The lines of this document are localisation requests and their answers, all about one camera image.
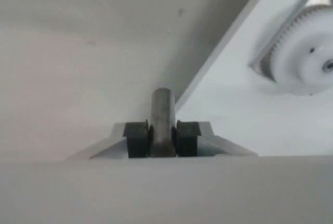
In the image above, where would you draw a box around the white task board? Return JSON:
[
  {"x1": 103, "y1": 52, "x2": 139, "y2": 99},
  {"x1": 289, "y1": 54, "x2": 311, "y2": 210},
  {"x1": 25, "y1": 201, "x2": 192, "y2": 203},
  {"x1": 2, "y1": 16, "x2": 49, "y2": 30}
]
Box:
[{"x1": 174, "y1": 0, "x2": 333, "y2": 158}]

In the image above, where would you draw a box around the white large gear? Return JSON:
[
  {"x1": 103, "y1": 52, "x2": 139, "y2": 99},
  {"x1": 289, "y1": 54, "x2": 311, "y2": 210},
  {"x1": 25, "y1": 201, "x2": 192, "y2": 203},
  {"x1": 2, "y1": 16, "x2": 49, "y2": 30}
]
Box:
[{"x1": 270, "y1": 4, "x2": 333, "y2": 96}]

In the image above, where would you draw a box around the metal round peg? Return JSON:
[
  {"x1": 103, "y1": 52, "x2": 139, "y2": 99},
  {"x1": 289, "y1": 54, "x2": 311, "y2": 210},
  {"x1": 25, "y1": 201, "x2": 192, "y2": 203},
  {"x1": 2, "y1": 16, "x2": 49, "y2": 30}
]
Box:
[{"x1": 149, "y1": 87, "x2": 178, "y2": 157}]

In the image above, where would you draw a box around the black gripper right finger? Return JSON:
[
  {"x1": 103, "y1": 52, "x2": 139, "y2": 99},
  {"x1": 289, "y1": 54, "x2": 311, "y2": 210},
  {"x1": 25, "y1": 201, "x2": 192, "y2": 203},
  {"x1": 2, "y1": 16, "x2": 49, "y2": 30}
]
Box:
[{"x1": 175, "y1": 120, "x2": 259, "y2": 157}]

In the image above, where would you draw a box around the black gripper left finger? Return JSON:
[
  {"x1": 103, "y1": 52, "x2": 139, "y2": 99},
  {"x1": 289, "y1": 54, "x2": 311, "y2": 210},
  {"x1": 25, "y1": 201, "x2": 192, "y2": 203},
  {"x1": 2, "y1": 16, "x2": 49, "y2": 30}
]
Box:
[{"x1": 66, "y1": 119, "x2": 150, "y2": 160}]

